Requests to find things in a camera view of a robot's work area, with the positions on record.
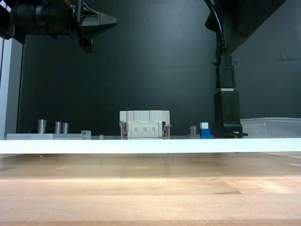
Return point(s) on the beige connector hood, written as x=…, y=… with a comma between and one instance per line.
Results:
x=144, y=116

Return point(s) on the aluminium base plate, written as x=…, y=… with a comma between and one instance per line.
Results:
x=30, y=136

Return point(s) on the beige connector base with slots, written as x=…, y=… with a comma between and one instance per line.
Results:
x=144, y=130

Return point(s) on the black USB hub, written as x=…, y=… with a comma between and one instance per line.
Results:
x=227, y=110

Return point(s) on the short aluminium cylinder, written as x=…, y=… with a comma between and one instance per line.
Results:
x=65, y=128
x=57, y=127

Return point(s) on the white plug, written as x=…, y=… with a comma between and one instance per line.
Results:
x=204, y=125

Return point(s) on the white plastic board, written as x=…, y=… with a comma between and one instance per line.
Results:
x=150, y=146

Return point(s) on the clear plastic tub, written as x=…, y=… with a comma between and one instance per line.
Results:
x=270, y=127

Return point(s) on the tall aluminium cylinder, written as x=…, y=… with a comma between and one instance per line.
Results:
x=42, y=126

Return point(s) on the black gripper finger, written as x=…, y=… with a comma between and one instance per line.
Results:
x=94, y=18
x=94, y=30
x=236, y=38

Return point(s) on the blue socket holding plug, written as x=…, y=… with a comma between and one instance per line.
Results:
x=205, y=133

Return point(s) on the small aluminium block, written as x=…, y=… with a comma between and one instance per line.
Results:
x=85, y=134

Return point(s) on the metal housing clamp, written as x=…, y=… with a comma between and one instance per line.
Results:
x=166, y=131
x=123, y=129

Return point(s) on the light grey frame post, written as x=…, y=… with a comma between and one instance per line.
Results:
x=9, y=94

